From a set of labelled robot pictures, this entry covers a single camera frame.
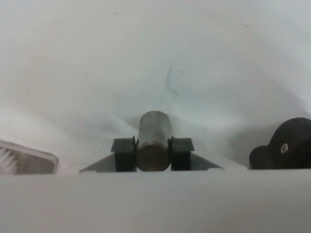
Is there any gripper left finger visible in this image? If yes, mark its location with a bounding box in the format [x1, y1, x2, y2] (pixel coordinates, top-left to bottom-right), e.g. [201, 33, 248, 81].
[79, 135, 137, 173]

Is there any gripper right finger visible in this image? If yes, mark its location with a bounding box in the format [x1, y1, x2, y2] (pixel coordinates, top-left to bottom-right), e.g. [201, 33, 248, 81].
[168, 136, 224, 172]

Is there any thick metal round peg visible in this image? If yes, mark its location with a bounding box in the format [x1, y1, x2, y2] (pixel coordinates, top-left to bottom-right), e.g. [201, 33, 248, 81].
[135, 110, 172, 172]

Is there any white task board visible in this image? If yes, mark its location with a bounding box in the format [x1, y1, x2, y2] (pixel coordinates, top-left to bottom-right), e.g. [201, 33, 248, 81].
[0, 0, 311, 175]

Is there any black D-SUB plug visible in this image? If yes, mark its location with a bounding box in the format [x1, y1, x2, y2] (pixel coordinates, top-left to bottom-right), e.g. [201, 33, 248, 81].
[249, 117, 311, 170]

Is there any white small gear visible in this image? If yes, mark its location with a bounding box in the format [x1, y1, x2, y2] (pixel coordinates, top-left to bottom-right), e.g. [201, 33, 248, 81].
[0, 147, 19, 175]

